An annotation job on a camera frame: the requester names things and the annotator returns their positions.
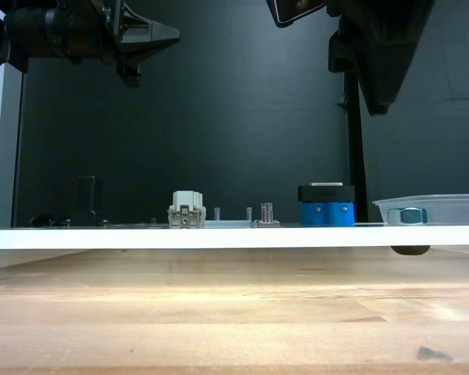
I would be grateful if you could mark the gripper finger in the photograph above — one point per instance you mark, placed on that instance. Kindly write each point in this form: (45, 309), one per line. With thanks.
(164, 33)
(387, 47)
(152, 48)

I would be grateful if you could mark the silver M12 hex nut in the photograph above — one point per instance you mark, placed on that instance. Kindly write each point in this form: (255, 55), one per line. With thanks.
(412, 216)

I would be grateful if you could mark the grey rectangular connector housing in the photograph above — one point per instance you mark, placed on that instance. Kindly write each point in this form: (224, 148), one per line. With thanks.
(185, 207)

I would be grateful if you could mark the blue and black connector socket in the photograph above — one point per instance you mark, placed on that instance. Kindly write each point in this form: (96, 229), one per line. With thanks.
(327, 213)

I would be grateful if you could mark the silver screw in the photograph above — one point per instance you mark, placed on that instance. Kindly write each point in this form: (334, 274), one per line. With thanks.
(217, 213)
(249, 213)

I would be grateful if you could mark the white board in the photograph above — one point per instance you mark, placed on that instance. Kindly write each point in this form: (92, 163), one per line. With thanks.
(140, 238)

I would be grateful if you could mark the clear plastic tub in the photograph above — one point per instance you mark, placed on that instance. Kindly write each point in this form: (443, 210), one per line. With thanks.
(453, 211)

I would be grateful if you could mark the small silver metal connector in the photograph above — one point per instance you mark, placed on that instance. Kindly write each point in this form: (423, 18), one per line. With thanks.
(266, 213)

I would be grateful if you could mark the clear acrylic block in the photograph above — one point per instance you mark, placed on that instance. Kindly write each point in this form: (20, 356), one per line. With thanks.
(228, 223)

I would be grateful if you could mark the black rubber foot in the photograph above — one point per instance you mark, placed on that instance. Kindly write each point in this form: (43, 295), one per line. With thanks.
(410, 250)

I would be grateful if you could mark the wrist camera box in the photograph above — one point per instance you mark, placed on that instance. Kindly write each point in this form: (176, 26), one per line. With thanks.
(293, 11)

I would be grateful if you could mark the black wall post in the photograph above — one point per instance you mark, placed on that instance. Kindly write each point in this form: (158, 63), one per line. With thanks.
(355, 164)

